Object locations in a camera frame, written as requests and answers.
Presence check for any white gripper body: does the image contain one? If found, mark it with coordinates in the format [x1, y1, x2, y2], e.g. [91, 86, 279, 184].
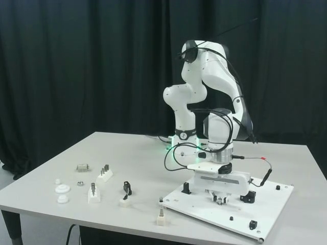
[193, 170, 251, 197]

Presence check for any white task board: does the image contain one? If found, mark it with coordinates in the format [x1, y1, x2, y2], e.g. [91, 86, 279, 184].
[160, 174, 294, 242]

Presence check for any black D-SUB plug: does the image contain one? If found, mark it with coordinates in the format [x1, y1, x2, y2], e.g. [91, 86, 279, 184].
[240, 190, 257, 204]

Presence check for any thin black rod red tag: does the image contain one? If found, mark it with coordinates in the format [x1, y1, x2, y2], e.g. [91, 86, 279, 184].
[231, 155, 273, 187]

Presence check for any white long peg holder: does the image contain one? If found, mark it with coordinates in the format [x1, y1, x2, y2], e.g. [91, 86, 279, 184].
[96, 169, 114, 183]

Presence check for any white wedge holder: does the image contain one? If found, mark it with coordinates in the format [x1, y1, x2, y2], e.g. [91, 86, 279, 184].
[87, 187, 102, 204]

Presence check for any white large gear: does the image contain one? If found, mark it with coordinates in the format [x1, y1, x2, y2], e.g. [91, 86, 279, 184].
[55, 185, 70, 196]

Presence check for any black curtain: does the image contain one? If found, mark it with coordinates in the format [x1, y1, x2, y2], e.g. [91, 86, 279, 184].
[0, 0, 327, 181]

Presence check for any black table leg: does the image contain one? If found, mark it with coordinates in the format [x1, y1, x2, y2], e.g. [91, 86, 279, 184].
[1, 210, 21, 245]

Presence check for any black looping wrist cable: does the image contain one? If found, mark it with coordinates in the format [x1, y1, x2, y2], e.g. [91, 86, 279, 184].
[164, 141, 214, 172]

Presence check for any black base cable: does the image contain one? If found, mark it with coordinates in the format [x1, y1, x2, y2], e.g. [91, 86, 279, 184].
[147, 134, 171, 144]

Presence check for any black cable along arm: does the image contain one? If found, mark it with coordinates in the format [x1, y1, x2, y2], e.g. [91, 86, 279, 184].
[176, 40, 258, 143]

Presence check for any black cable under table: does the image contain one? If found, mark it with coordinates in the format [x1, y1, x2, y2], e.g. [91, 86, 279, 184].
[66, 224, 77, 245]

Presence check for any thin black overhead cable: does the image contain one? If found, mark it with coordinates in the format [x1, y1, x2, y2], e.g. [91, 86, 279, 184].
[216, 17, 263, 36]

